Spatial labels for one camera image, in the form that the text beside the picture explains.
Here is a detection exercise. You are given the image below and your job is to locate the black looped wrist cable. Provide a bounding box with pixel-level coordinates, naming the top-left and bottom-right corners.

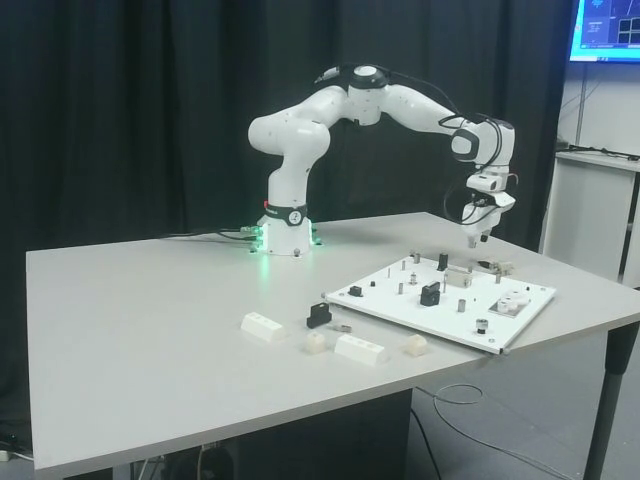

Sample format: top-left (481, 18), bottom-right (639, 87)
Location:
top-left (442, 172), bottom-right (474, 225)

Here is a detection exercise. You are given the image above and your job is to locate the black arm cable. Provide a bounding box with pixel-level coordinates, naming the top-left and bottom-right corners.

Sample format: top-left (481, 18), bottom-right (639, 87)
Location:
top-left (313, 63), bottom-right (504, 169)

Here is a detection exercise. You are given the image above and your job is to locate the grey floor cable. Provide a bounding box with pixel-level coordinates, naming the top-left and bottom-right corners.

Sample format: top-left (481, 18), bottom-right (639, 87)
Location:
top-left (432, 383), bottom-right (599, 480)

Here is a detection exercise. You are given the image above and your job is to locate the grey waterproof plug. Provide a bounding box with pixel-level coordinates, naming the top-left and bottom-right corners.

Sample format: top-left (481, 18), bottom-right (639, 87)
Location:
top-left (472, 256), bottom-right (516, 278)

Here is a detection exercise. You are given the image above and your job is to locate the long white peg holder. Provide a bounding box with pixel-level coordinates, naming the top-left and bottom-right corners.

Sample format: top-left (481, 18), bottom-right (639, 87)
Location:
top-left (240, 312), bottom-right (290, 343)
top-left (333, 334), bottom-right (390, 366)

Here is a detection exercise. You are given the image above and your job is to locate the black base cable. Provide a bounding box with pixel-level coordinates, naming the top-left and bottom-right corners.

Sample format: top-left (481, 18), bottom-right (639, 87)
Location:
top-left (164, 227), bottom-right (261, 244)

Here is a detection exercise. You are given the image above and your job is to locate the dark table leg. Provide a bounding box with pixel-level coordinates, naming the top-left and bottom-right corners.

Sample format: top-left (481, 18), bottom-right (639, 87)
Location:
top-left (583, 319), bottom-right (640, 480)

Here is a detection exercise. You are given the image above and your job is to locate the black floor cable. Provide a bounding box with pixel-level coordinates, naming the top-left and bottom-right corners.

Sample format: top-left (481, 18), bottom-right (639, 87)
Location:
top-left (409, 407), bottom-right (454, 480)

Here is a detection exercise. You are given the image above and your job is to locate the black cable on cabinet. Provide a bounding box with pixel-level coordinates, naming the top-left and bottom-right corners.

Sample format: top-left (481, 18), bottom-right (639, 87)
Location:
top-left (555, 143), bottom-right (640, 162)

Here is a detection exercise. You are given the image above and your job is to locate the black D-SUB plug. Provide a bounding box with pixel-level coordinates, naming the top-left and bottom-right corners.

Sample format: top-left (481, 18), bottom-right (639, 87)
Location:
top-left (305, 301), bottom-right (333, 330)

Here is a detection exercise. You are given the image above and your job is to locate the black curtain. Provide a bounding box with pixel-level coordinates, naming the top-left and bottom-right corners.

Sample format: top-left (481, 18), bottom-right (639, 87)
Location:
top-left (0, 0), bottom-right (584, 254)

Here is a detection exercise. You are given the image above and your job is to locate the white task board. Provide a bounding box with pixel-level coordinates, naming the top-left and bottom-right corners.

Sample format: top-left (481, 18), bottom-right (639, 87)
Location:
top-left (322, 249), bottom-right (558, 357)

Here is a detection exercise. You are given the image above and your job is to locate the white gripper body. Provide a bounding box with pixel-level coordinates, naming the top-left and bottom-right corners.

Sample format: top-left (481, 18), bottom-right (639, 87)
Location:
top-left (460, 202), bottom-right (503, 236)

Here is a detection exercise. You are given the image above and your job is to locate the blue screen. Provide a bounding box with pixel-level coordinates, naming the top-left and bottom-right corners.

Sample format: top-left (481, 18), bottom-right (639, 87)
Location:
top-left (568, 0), bottom-right (640, 65)

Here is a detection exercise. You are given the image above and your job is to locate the white cabinet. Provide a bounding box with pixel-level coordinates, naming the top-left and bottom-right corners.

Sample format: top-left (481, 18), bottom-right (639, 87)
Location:
top-left (542, 149), bottom-right (640, 290)

